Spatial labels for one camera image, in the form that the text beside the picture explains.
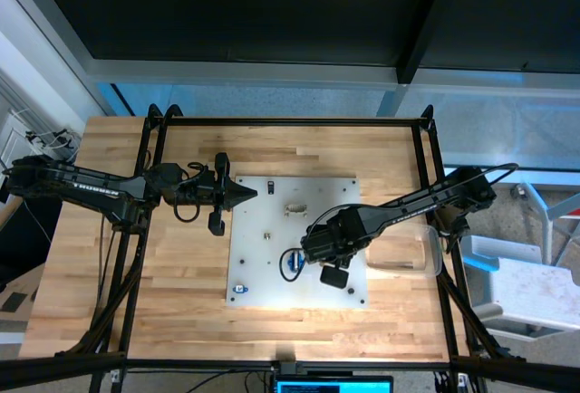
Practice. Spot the grey aluminium window frame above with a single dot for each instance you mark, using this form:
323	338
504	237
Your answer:
226	71

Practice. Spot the clear plastic tub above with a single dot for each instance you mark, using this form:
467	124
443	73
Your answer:
408	248

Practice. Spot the white taskboard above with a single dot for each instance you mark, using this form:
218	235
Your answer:
254	275

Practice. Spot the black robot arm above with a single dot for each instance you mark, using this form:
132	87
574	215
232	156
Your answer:
90	187
408	207

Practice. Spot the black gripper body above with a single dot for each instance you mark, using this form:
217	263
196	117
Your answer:
335	278
220	184

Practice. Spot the white power strip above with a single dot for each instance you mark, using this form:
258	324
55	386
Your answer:
56	139

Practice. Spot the brown cardboard piece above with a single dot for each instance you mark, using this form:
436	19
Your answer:
22	284

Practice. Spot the blue round connector holder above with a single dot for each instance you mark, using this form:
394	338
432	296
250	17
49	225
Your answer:
291	266

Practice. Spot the small black connector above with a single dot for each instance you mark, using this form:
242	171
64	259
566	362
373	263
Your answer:
270	187

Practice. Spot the screen with blue edge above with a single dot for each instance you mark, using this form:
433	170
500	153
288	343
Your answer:
331	386

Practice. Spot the white cart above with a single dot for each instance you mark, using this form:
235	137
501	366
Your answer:
534	289

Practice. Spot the blue square holder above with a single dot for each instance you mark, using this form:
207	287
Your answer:
232	289

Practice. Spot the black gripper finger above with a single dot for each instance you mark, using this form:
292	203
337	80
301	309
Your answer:
238	198
238	188

